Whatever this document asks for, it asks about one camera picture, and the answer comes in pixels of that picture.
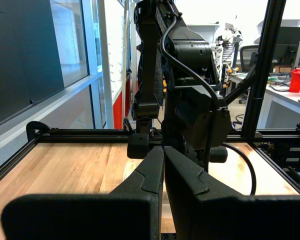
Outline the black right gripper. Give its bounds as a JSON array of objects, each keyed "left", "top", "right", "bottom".
[{"left": 127, "top": 84, "right": 228, "bottom": 171}]

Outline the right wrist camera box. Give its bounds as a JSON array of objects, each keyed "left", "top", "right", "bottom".
[{"left": 193, "top": 107, "right": 231, "bottom": 149}]

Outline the black aluminium frame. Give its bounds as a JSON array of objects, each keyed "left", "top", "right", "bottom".
[{"left": 0, "top": 0, "right": 300, "bottom": 198}]

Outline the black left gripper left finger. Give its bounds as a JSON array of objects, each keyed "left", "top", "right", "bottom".
[{"left": 1, "top": 146, "right": 165, "bottom": 240}]

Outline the red wall panel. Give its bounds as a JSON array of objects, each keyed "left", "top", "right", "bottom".
[{"left": 112, "top": 74, "right": 132, "bottom": 130}]

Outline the dark computer monitor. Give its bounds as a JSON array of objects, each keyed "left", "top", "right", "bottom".
[{"left": 272, "top": 26, "right": 300, "bottom": 66}]

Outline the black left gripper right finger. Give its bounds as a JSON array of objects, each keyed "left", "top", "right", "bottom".
[{"left": 164, "top": 146, "right": 300, "bottom": 240}]

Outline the black office chair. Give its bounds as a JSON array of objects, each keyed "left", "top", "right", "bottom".
[{"left": 239, "top": 44, "right": 260, "bottom": 105}]

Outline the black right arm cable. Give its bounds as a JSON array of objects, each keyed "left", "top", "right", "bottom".
[{"left": 159, "top": 14, "right": 257, "bottom": 196}]

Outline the red plastic cup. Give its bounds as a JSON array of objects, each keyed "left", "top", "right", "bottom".
[{"left": 288, "top": 66, "right": 300, "bottom": 94}]

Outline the white desk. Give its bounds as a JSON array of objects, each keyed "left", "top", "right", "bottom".
[{"left": 229, "top": 72, "right": 300, "bottom": 131}]

